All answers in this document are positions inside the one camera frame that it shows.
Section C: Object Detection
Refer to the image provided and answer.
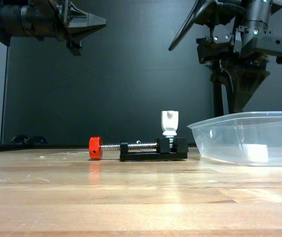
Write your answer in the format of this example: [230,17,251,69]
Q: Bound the white power plug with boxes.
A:
[160,110,179,132]

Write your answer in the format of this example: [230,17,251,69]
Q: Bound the clear plastic tub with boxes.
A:
[187,111,282,167]

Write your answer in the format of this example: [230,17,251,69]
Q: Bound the black clamp with red knob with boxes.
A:
[89,135,188,163]

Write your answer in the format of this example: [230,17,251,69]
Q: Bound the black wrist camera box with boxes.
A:
[196,26,234,65]

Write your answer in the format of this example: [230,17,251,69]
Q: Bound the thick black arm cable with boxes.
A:
[168,0,214,51]

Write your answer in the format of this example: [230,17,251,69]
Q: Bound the black rounded corner bracket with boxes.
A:
[25,135,48,145]

